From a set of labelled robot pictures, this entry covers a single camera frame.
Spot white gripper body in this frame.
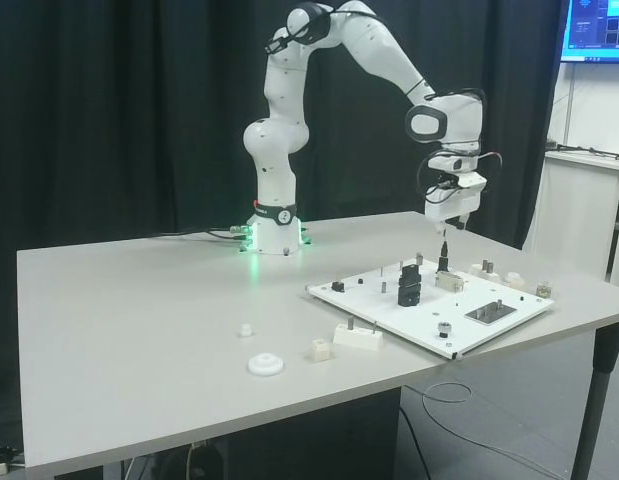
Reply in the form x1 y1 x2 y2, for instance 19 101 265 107
423 174 488 223

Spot white round peg holder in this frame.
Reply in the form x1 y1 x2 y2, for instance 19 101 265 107
467 260 506 285

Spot white square peg holder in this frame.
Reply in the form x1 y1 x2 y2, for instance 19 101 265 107
332 322 385 353

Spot black D-SUB plug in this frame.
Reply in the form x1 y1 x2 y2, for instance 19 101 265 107
397 264 423 307

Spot white cabinet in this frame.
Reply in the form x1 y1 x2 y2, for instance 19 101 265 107
517 148 619 289

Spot white task board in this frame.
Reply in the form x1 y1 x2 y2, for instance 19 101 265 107
304 260 558 362

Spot small white cube holder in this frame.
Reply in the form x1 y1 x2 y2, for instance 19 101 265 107
308 338 333 362

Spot grey table leg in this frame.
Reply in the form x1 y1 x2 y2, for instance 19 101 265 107
570 319 619 480

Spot white large gear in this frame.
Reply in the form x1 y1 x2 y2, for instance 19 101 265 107
246 352 287 376

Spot blue screen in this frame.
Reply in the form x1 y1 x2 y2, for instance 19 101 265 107
560 0 619 64

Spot black curtain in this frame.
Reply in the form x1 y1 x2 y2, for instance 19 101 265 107
0 0 571 447

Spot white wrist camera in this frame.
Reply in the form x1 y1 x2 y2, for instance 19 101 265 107
427 154 479 176

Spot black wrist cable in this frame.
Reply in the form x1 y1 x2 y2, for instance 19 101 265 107
416 88 490 204

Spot thin grey cable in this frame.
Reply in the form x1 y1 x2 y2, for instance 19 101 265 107
419 381 590 464

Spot black base cables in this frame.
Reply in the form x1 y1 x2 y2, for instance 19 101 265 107
157 226 251 244

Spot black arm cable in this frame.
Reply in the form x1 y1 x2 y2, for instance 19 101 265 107
262 3 341 56

